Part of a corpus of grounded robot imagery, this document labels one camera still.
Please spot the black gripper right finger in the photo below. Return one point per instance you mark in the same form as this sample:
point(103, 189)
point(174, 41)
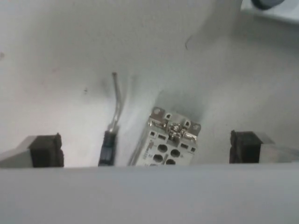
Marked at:
point(245, 148)

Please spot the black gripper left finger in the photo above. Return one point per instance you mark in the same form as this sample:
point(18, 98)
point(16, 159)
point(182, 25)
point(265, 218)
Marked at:
point(44, 151)

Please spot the metal waterproof plug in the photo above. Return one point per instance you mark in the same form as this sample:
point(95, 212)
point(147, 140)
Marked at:
point(163, 144)

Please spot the white task board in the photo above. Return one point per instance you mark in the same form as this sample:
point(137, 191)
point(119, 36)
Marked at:
point(278, 16)

